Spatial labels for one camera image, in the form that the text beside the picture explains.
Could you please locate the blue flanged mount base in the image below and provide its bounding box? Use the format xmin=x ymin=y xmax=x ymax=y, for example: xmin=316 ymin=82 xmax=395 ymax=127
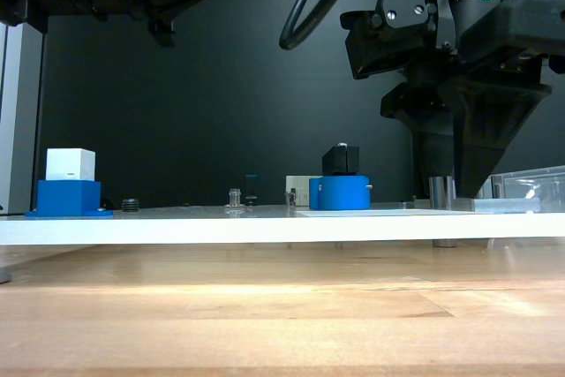
xmin=25 ymin=180 xmax=114 ymax=218

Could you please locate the clear plastic tub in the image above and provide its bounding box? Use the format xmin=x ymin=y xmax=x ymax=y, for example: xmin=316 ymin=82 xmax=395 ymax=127
xmin=489 ymin=165 xmax=565 ymax=215

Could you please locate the small clear connector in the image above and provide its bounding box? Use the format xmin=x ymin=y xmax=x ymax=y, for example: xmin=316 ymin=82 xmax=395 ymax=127
xmin=226 ymin=188 xmax=245 ymax=211

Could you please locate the grey multi-pin connector housing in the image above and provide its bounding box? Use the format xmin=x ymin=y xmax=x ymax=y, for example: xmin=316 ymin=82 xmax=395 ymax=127
xmin=285 ymin=176 xmax=311 ymax=207

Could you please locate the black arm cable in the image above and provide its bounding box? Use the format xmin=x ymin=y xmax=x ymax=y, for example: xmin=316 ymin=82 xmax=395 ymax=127
xmin=278 ymin=0 xmax=354 ymax=50

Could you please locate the black block with silver rod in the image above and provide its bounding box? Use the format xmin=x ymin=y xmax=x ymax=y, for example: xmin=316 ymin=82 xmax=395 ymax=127
xmin=321 ymin=141 xmax=360 ymax=176

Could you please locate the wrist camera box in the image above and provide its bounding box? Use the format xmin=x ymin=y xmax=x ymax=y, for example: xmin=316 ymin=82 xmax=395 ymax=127
xmin=339 ymin=0 xmax=436 ymax=81

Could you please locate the grey metal plate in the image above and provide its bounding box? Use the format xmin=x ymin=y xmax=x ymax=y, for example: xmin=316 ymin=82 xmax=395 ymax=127
xmin=471 ymin=198 xmax=542 ymax=214

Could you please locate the silver metal cylinder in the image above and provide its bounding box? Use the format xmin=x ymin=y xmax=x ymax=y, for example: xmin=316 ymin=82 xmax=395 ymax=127
xmin=429 ymin=176 xmax=458 ymax=249

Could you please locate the white task board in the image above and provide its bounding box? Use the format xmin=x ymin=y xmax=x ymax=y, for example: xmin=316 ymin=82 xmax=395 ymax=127
xmin=0 ymin=204 xmax=565 ymax=249

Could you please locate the blue round clamp mount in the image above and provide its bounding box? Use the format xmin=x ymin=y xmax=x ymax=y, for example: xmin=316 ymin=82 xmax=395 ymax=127
xmin=308 ymin=176 xmax=373 ymax=211

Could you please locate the white cube block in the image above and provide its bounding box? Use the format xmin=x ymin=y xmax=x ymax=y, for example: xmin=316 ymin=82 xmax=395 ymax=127
xmin=46 ymin=148 xmax=96 ymax=183

